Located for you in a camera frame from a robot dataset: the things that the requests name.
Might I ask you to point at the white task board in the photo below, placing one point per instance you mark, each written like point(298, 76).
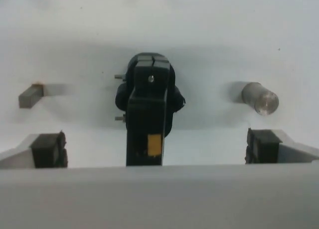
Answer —
point(159, 22)

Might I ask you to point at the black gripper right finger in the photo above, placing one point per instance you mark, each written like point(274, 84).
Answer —
point(264, 146)

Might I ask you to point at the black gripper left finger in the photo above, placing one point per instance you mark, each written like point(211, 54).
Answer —
point(47, 151)

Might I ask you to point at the metal square peg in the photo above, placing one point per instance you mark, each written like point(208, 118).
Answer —
point(32, 95)

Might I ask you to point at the black D-SUB plug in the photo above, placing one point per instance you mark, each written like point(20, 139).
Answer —
point(145, 109)

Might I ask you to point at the metal round peg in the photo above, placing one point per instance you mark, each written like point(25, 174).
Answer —
point(261, 99)

